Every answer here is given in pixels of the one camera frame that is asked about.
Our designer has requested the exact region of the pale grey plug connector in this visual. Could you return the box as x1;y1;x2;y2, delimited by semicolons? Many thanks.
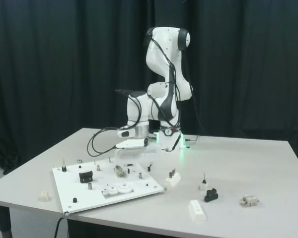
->
240;194;259;207

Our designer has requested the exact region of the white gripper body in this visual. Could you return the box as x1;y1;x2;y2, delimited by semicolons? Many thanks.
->
115;145;160;160

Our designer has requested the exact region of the white square peg holder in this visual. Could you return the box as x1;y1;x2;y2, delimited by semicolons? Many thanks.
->
164;173;181;188

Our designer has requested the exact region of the black cable under table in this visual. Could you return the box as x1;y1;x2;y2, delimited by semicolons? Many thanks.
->
55;215;69;238

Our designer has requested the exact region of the black cable on table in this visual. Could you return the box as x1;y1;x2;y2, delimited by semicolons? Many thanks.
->
183;135;202;145

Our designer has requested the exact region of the white large gear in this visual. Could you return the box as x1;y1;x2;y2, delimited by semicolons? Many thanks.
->
118;183;135;195

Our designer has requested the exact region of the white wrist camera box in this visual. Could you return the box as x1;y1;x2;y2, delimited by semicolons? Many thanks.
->
117;128;138;138

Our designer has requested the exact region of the metal BNC plug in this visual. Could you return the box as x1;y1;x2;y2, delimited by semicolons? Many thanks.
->
114;165;128;179

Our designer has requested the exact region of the black looped cable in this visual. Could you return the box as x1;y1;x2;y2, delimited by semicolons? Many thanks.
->
87;125;130;158

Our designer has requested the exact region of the white task board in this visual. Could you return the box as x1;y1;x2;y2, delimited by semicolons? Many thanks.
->
51;162;164;216

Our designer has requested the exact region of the dark table leg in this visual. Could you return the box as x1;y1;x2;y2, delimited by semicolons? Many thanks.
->
0;203;12;238

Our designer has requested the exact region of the white holder with round holes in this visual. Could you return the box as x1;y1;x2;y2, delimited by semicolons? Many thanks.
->
188;199;208;222

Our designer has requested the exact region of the black D-SUB plug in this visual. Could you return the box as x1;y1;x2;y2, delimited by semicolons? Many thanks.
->
204;188;220;202

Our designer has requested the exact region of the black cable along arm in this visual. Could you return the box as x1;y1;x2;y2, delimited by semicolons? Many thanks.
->
145;32;182;129

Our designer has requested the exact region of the black curtain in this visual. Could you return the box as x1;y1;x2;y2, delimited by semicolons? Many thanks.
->
0;0;298;176

